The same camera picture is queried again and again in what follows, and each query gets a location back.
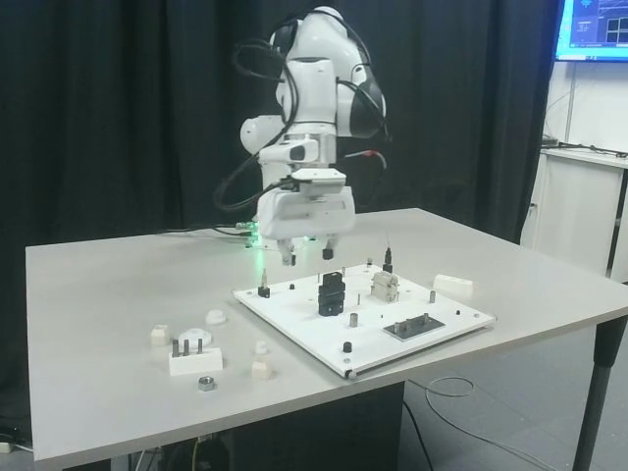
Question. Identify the black table leg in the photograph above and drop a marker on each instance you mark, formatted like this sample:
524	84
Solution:
596	392

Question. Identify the white large gear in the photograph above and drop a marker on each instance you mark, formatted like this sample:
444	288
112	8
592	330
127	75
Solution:
193	337

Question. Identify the small white holder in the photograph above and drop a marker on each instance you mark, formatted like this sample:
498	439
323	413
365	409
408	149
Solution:
261	369
158	336

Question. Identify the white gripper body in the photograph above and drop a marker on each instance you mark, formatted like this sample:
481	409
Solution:
304	218

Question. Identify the white holder block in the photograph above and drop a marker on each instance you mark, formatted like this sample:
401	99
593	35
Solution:
454	285

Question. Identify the white small gear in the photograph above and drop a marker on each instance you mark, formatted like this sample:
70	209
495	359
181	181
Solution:
260	348

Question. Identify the white peg holder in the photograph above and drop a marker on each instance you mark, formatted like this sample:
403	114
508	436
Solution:
196	364

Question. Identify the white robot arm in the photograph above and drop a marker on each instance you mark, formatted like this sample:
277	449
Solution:
314	93

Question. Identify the small black bolt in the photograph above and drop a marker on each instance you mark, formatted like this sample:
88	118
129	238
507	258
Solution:
348	347

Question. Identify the metal BNC plug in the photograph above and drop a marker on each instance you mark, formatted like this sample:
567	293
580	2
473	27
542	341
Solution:
264	280

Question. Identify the black D-SUB plug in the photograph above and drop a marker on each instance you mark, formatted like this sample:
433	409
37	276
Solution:
331	294

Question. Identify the white task board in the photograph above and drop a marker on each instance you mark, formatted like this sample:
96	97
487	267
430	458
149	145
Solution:
304	338

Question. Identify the white cabinet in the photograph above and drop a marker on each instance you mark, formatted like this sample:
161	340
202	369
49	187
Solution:
574	206

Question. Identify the metal round peg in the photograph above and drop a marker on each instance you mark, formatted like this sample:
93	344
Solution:
433	297
352	320

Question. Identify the blue screen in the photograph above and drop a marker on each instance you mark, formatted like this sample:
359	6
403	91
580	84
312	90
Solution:
593	29

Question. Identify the white medium gear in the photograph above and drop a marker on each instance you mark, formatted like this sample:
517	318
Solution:
215	317

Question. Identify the black curtain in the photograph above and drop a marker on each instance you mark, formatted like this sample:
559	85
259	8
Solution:
98	98

